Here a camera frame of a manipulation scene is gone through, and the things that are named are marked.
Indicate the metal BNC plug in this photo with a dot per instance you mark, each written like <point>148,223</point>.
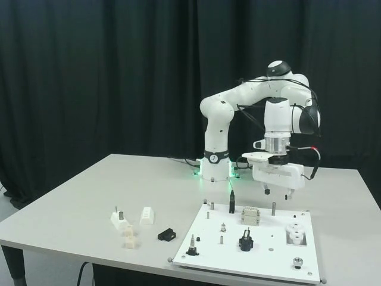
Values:
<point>222,228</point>

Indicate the grey rectangular plug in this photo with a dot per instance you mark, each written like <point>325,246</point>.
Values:
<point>248,216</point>

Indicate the white medium gear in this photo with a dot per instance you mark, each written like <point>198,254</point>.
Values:
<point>296,233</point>

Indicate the small cream holder block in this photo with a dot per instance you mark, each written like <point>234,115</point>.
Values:
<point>129,242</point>
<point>129,231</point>

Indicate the metal bolt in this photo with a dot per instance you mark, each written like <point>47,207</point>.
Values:
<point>298,262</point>

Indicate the white large gear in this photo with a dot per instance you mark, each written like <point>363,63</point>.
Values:
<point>292,227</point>

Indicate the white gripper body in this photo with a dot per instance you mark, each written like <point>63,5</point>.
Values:
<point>291,175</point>

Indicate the white empty peg holder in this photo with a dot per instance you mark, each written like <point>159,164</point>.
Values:
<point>146,216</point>

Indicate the black plug block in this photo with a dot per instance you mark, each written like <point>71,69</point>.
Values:
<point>166,234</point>

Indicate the black curtain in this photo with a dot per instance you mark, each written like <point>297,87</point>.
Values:
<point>89,74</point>

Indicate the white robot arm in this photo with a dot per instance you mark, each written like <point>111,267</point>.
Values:
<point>215,131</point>

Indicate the white task board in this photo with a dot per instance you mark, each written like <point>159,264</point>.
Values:
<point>256,256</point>

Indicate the white small gear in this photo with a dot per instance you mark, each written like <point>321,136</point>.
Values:
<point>297,238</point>

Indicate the black table leg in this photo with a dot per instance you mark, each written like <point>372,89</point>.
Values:
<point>13,263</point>

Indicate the black D-SUB plug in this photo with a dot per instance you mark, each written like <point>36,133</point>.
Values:
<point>246,240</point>

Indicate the thick metal round peg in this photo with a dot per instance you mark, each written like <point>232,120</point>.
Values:
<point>121,215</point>

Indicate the metal plug on black base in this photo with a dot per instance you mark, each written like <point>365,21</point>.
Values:
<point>192,245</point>

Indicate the tall metal round peg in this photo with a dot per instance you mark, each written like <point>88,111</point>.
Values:
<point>273,208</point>

